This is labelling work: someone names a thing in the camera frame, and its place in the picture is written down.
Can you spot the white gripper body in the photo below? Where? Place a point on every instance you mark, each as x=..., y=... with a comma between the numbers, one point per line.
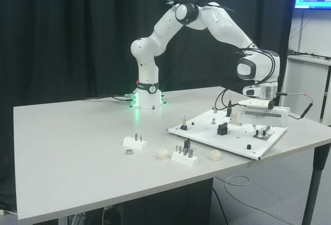
x=282, y=120

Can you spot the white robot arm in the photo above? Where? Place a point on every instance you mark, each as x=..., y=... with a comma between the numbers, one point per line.
x=160, y=36

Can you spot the silver connector block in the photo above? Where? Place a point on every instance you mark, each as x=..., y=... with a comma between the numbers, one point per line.
x=233, y=120

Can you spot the black upright plug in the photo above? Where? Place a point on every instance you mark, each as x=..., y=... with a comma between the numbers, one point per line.
x=229, y=110

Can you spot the black block plug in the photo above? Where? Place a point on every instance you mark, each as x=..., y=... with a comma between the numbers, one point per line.
x=222, y=129

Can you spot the small metal bolt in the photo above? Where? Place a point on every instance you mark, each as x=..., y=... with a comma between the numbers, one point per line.
x=213, y=120

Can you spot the white cabinet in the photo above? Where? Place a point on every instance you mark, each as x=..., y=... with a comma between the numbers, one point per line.
x=305, y=80

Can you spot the small metal connector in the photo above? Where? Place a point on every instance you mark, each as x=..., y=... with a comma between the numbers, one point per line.
x=214, y=110

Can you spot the small cream cube holder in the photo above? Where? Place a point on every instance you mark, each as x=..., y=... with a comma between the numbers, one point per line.
x=163, y=155
x=215, y=155

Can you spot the white task board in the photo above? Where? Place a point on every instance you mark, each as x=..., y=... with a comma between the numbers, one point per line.
x=201, y=132

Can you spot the thick metal peg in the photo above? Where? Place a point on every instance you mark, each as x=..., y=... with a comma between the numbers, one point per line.
x=191, y=154

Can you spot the black table leg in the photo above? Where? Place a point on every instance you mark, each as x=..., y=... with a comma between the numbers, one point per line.
x=314, y=183

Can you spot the dark grey plug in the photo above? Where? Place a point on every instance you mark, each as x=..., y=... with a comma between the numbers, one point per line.
x=186, y=143

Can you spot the metal pointed peg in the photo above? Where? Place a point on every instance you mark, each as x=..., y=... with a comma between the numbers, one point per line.
x=184, y=120

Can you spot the long white peg holder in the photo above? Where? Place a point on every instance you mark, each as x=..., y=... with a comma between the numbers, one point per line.
x=184, y=161

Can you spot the short white peg holder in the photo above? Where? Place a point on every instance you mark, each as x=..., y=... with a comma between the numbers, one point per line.
x=134, y=143

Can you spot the silver metal nut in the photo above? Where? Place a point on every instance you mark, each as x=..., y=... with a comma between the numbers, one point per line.
x=129, y=151

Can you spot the black control cabinet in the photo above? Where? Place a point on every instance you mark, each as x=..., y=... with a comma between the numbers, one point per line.
x=142, y=204

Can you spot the black curtain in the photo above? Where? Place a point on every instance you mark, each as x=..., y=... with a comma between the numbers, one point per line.
x=64, y=28

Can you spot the white power strip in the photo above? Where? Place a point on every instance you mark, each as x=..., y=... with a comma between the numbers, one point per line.
x=2, y=212

